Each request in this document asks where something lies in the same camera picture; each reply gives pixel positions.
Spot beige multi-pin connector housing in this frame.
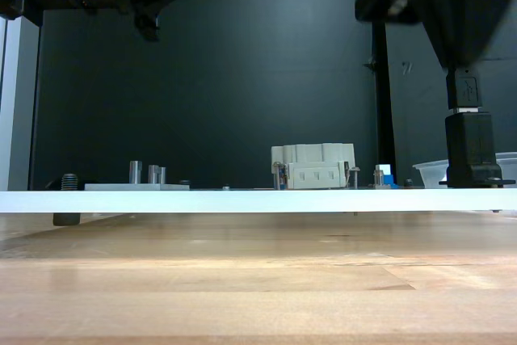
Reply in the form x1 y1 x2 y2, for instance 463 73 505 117
270 142 356 191

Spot white task board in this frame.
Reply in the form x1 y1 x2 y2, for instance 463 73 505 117
0 187 517 214

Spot black vertical post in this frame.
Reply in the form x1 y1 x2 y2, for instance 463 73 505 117
363 0 397 191

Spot black threaded bolt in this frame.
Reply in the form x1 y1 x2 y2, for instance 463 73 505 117
52 173 81 227

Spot clear plastic tub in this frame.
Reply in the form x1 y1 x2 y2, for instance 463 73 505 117
411 152 517 189

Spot grey metal plate with pegs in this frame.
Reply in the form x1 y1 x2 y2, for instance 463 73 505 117
83 160 191 192

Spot black USB socket housing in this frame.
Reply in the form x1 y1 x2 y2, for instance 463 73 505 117
438 111 517 189

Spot black USB plug with cable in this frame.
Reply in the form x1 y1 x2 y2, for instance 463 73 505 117
445 65 483 116

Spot small blue and white socket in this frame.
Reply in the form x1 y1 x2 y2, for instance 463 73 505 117
375 163 396 189

